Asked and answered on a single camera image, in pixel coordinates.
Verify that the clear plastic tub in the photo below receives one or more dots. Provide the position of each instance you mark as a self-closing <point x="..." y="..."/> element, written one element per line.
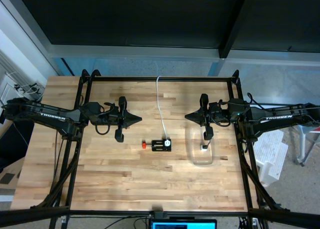
<point x="200" y="159"/>

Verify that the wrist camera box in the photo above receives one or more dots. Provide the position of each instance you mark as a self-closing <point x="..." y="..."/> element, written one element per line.
<point x="236" y="109"/>
<point x="92" y="109"/>

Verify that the black aluminium frame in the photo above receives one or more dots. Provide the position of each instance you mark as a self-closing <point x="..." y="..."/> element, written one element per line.
<point x="35" y="214"/>

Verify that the white receptacle socket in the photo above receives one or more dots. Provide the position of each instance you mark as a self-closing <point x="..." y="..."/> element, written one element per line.
<point x="167" y="142"/>

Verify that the grey metal stand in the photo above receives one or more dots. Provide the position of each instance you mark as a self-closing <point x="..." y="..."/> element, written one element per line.
<point x="302" y="139"/>

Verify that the black table-level camera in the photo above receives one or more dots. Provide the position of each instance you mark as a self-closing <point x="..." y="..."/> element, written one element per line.
<point x="158" y="214"/>

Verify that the laptop screen with blue edge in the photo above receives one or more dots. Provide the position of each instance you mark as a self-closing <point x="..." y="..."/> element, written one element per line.
<point x="182" y="225"/>

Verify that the white cube adapter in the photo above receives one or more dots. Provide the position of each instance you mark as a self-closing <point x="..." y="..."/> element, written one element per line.
<point x="204" y="150"/>

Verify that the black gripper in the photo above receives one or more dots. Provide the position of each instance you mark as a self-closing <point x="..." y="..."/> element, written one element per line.
<point x="212" y="114"/>
<point x="117" y="119"/>

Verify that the black foam pad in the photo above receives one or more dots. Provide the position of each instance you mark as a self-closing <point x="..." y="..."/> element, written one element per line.
<point x="6" y="178"/>

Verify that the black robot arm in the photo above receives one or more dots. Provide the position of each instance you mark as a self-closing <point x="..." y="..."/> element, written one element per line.
<point x="50" y="115"/>
<point x="275" y="117"/>

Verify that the black vise with red knob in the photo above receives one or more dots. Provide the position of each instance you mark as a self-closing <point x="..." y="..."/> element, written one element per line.
<point x="157" y="146"/>

